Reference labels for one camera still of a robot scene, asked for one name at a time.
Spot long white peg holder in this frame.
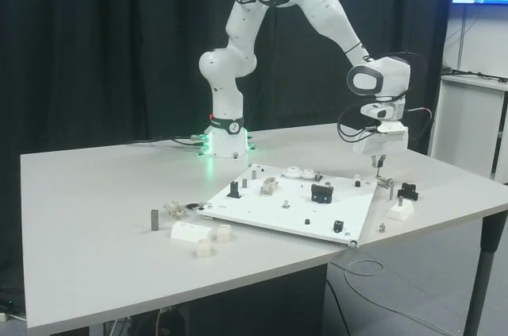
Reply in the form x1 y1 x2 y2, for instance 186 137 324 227
170 221 214 243

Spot dark table leg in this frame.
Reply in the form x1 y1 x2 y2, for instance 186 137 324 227
463 208 500 336

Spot white cabinet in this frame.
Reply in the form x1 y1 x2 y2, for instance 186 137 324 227
430 73 508 185

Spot grey floor cable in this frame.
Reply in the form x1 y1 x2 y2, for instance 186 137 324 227
332 259 471 336

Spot black D-SUB plug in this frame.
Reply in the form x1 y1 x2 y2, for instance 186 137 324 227
397 182 421 200

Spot white sloped peg holder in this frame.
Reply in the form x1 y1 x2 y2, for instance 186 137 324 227
386 203 414 222

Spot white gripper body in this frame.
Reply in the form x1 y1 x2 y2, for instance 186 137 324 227
351 127 409 156

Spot white task board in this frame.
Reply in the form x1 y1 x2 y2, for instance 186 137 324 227
197 164 378 250

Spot black curtain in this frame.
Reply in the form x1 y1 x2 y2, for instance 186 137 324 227
0 0 461 156

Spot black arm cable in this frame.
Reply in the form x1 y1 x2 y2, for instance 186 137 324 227
234 0 428 143

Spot white waterproof plug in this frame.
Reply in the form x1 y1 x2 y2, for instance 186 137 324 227
164 200 186 218

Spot black base cables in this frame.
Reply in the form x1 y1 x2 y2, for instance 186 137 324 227
130 133 208 148

